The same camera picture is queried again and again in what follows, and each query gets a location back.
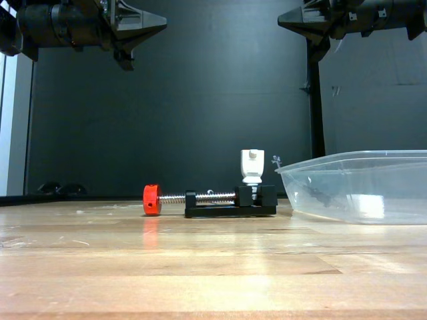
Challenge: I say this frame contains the black clamp with red knob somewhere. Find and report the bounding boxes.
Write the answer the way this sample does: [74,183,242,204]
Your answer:
[143,183,278,220]

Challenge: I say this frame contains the clear plastic tub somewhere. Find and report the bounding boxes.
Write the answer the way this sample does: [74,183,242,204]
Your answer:
[274,149,427,226]

